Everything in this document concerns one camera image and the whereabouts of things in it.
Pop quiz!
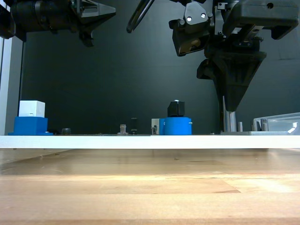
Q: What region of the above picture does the black plug block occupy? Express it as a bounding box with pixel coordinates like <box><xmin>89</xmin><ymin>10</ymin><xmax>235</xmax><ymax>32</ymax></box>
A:
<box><xmin>167</xmin><ymin>99</ymin><xmax>185</xmax><ymax>118</ymax></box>

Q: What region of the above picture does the grey metal wall post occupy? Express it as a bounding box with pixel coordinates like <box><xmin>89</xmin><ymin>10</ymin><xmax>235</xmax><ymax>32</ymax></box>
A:
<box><xmin>0</xmin><ymin>35</ymin><xmax>24</xmax><ymax>136</ymax></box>

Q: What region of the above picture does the white taskboard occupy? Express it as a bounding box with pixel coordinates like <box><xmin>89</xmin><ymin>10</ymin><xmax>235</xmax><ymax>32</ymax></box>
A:
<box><xmin>0</xmin><ymin>135</ymin><xmax>300</xmax><ymax>150</ymax></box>

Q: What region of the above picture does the clear plastic tub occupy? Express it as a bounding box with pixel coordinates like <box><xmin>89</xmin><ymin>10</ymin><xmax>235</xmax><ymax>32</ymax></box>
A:
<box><xmin>252</xmin><ymin>112</ymin><xmax>300</xmax><ymax>136</ymax></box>

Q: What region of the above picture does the grey metal block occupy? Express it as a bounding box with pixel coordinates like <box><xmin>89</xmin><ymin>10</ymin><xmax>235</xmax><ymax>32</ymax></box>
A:
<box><xmin>220</xmin><ymin>130</ymin><xmax>288</xmax><ymax>136</ymax></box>

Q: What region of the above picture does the blue round holder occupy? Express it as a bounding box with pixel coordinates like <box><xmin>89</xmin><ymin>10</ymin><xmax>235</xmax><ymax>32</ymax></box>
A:
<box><xmin>160</xmin><ymin>116</ymin><xmax>193</xmax><ymax>136</ymax></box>

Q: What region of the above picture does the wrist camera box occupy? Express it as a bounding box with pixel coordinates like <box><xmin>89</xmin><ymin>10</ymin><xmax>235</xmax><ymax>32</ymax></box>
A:
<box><xmin>169</xmin><ymin>20</ymin><xmax>211</xmax><ymax>57</ymax></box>

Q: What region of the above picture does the white cube plug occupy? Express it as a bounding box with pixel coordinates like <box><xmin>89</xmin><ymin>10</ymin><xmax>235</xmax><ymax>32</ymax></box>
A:
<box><xmin>18</xmin><ymin>100</ymin><xmax>46</xmax><ymax>118</ymax></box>

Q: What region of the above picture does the small blue holder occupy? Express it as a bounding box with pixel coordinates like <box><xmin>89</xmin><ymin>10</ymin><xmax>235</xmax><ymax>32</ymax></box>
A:
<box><xmin>8</xmin><ymin>116</ymin><xmax>49</xmax><ymax>136</ymax></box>

